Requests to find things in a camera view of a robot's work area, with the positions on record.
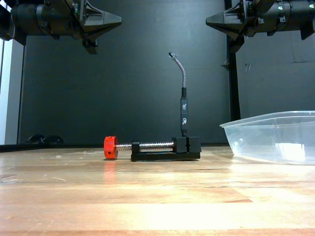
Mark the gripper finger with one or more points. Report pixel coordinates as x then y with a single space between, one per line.
216 20
110 20

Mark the black vise with red knob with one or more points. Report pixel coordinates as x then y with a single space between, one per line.
187 147

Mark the black frame corner bracket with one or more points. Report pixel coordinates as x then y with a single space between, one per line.
36 138
53 139

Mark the black aluminium frame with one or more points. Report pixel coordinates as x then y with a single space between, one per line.
232 98

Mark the clear plastic tub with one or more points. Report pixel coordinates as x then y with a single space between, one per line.
258 147

